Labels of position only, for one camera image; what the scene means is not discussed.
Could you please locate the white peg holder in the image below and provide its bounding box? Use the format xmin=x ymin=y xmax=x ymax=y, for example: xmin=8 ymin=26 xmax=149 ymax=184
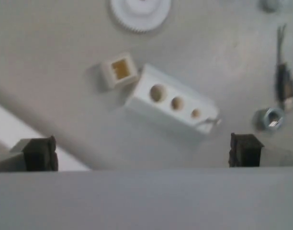
xmin=124 ymin=63 xmax=221 ymax=135

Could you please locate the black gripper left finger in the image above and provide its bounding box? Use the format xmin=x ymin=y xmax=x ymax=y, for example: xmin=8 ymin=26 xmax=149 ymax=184
xmin=0 ymin=135 xmax=59 ymax=173

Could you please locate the white small gear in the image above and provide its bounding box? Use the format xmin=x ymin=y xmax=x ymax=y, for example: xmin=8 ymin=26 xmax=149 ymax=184
xmin=260 ymin=0 xmax=280 ymax=13

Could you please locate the black USB plug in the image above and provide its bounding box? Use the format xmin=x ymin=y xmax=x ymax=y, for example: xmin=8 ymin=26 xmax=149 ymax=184
xmin=274 ymin=23 xmax=293 ymax=111

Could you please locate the metal nut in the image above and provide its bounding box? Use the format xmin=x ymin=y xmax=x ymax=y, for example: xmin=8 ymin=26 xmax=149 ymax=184
xmin=254 ymin=106 xmax=286 ymax=132

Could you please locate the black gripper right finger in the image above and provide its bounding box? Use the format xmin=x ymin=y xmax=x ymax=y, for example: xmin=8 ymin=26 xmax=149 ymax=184
xmin=229 ymin=133 xmax=293 ymax=168

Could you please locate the white large gear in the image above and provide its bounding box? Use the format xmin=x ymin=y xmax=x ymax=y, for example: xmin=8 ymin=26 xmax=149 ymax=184
xmin=109 ymin=0 xmax=172 ymax=35

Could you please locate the cream Ethernet plug block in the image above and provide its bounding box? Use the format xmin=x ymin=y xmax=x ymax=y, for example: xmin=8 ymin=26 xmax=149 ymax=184
xmin=92 ymin=50 xmax=141 ymax=91

